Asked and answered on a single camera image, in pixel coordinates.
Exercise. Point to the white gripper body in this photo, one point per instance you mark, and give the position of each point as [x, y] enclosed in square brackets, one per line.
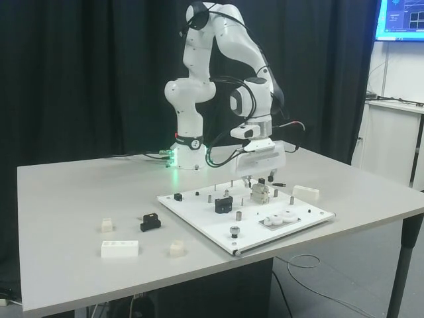
[261, 162]

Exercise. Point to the grey waterproof plug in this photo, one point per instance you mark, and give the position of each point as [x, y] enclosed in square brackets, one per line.
[259, 197]

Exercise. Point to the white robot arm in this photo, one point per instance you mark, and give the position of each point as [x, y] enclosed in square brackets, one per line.
[195, 99]

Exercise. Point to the white mounting plate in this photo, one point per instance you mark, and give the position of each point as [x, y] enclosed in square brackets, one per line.
[261, 145]

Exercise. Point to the large metal round peg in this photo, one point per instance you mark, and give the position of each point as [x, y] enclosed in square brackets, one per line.
[238, 215]

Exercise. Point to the long white holder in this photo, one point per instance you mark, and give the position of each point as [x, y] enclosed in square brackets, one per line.
[304, 193]
[119, 249]

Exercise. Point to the white large gear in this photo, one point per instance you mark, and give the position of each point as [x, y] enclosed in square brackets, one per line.
[287, 216]

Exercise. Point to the white medium gear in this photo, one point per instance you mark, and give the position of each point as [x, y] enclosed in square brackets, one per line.
[276, 219]

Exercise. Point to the white small gear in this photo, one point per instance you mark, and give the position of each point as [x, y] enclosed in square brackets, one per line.
[267, 223]

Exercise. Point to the metal BNC plug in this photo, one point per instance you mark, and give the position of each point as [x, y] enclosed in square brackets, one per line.
[234, 230]

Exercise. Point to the white task board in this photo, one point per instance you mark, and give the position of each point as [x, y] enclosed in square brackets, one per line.
[251, 232]

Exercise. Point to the small black Ethernet plug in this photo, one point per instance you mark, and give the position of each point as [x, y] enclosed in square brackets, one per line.
[178, 196]

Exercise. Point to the small white holder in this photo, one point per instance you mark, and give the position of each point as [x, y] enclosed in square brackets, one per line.
[177, 248]
[106, 224]

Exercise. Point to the white cabinet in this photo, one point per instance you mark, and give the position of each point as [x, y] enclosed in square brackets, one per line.
[384, 139]

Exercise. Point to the dark grey table leg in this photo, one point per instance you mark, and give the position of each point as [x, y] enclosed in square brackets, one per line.
[402, 265]

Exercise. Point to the blue screen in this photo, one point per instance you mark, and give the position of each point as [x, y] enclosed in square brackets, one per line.
[401, 20]

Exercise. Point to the black curtain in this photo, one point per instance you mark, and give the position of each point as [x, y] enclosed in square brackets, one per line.
[66, 83]

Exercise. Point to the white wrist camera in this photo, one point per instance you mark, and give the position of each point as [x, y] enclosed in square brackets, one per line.
[243, 132]

